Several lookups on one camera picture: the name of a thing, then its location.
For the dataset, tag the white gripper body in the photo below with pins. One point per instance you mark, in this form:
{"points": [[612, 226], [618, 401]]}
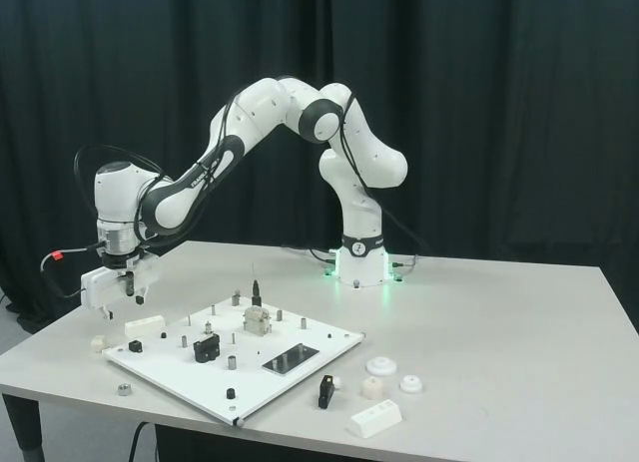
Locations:
{"points": [[97, 287]]}

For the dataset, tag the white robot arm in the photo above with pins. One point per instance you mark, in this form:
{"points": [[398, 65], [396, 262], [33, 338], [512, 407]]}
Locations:
{"points": [[269, 108]]}

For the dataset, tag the black USB plug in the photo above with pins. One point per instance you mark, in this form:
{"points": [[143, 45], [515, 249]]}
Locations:
{"points": [[256, 297]]}

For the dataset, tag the white holder with holes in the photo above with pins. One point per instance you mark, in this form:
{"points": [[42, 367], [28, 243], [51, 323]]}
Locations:
{"points": [[377, 419], [145, 327]]}

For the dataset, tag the white small holder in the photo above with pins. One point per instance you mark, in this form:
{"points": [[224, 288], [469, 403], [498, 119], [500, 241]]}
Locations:
{"points": [[100, 343], [373, 387]]}

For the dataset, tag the metal BNC plug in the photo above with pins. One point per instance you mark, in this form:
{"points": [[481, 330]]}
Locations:
{"points": [[207, 327]]}

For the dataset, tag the metal bolt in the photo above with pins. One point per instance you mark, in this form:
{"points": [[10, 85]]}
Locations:
{"points": [[124, 389]]}

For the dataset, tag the black waterproof plug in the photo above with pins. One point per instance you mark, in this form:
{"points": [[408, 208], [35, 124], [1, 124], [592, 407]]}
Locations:
{"points": [[206, 351]]}

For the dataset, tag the black table leg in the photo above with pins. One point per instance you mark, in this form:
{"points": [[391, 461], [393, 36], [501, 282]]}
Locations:
{"points": [[21, 424]]}

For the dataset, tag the white task board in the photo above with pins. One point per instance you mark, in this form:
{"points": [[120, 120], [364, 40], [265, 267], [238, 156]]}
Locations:
{"points": [[279, 382]]}

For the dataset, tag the metal peg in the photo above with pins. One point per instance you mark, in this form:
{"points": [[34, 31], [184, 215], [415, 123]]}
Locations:
{"points": [[298, 351]]}

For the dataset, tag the black D-SUB plug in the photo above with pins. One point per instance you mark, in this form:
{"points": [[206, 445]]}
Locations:
{"points": [[325, 392]]}

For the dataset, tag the white large gear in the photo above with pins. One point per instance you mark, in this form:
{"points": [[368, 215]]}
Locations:
{"points": [[381, 367]]}

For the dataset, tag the white medium gear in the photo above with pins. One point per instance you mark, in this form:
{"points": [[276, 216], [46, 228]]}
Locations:
{"points": [[411, 382]]}

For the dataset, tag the black curtains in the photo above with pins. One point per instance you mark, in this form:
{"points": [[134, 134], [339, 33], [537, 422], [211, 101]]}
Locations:
{"points": [[499, 108]]}

